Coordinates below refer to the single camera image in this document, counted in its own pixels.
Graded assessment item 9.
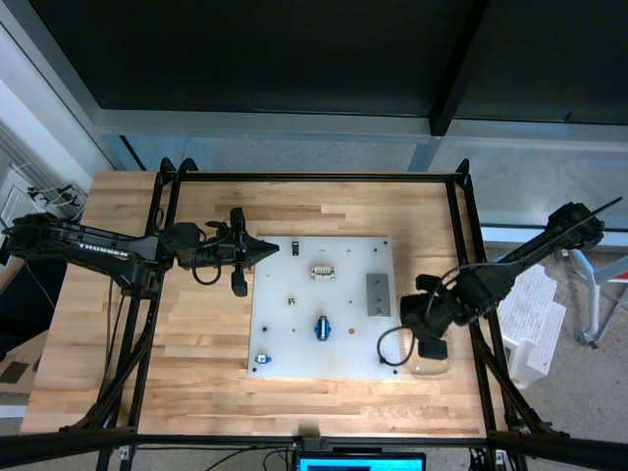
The blue laptop screen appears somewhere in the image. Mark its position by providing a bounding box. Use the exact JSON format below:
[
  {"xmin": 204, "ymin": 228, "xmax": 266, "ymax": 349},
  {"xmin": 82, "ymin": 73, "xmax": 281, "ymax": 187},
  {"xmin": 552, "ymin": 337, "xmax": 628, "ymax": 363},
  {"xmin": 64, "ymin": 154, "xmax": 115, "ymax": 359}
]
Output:
[{"xmin": 293, "ymin": 451, "xmax": 427, "ymax": 471}]

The black metal frame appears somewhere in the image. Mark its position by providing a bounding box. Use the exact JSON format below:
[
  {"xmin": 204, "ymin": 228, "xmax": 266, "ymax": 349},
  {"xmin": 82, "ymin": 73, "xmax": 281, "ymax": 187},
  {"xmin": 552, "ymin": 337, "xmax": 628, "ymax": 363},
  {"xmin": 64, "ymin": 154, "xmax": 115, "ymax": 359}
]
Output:
[{"xmin": 0, "ymin": 156, "xmax": 628, "ymax": 471}]

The black table-level camera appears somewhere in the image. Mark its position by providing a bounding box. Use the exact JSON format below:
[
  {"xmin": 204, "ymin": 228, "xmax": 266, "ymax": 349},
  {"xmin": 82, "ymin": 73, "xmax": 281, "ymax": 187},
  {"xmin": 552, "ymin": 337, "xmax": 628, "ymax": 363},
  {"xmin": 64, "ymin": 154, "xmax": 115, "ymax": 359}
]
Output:
[{"xmin": 299, "ymin": 431, "xmax": 326, "ymax": 453}]

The black and white cable bundle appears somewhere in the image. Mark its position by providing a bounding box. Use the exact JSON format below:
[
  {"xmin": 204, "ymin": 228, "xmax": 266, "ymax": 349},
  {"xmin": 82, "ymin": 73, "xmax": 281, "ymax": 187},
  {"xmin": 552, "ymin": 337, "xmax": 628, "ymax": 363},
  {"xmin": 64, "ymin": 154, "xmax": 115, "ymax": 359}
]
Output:
[{"xmin": 26, "ymin": 183, "xmax": 87, "ymax": 212}]

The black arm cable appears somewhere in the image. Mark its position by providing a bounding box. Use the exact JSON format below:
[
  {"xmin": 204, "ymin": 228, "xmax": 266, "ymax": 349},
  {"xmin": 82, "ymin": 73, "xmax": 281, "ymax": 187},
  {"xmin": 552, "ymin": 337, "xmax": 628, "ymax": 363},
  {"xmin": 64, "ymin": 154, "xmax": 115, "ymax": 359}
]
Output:
[
  {"xmin": 376, "ymin": 326, "xmax": 419, "ymax": 367},
  {"xmin": 190, "ymin": 252, "xmax": 223, "ymax": 288}
]

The white plastic board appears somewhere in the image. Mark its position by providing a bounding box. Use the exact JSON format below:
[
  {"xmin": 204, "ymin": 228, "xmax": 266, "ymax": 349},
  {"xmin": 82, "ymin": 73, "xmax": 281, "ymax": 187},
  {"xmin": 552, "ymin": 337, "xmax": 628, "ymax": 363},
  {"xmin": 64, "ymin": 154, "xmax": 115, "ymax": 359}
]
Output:
[{"xmin": 246, "ymin": 235, "xmax": 406, "ymax": 382}]

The brown cardboard box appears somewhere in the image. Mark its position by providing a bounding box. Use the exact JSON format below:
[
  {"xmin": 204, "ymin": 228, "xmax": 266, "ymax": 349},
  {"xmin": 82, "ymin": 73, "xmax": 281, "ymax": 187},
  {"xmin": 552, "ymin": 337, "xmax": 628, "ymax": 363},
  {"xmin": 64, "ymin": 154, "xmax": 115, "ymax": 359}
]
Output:
[{"xmin": 0, "ymin": 328, "xmax": 53, "ymax": 421}]

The blue round connector holder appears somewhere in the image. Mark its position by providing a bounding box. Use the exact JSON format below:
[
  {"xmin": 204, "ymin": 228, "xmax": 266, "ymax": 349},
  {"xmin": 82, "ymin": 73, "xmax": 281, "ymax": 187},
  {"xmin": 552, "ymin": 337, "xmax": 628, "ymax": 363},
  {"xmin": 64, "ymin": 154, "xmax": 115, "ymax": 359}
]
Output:
[{"xmin": 311, "ymin": 316, "xmax": 336, "ymax": 345}]

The grey metal peg block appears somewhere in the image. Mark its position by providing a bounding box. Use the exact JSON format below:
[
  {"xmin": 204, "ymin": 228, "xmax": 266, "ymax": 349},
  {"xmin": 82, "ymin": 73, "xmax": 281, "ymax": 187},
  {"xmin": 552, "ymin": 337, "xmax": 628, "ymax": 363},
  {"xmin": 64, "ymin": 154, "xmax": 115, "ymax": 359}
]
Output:
[{"xmin": 365, "ymin": 273, "xmax": 392, "ymax": 320}]

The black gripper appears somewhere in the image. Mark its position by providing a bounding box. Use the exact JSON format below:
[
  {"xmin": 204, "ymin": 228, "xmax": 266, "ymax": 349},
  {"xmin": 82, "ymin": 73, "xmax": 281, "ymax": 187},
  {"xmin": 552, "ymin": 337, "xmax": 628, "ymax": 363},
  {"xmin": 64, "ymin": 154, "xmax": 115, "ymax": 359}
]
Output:
[
  {"xmin": 400, "ymin": 275, "xmax": 467, "ymax": 361},
  {"xmin": 195, "ymin": 207, "xmax": 282, "ymax": 299}
]

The clear plastic tub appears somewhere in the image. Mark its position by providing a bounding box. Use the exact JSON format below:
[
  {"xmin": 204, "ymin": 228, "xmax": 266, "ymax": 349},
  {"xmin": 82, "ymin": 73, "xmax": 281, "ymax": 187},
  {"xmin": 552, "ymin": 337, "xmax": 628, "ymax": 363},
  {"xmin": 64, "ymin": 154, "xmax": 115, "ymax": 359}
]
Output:
[{"xmin": 399, "ymin": 293, "xmax": 451, "ymax": 380}]

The grey metal stand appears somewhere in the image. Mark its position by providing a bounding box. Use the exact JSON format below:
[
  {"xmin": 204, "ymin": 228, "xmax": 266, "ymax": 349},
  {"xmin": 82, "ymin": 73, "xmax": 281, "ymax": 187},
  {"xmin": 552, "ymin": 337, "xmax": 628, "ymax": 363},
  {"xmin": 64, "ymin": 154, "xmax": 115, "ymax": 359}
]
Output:
[{"xmin": 553, "ymin": 242, "xmax": 628, "ymax": 350}]

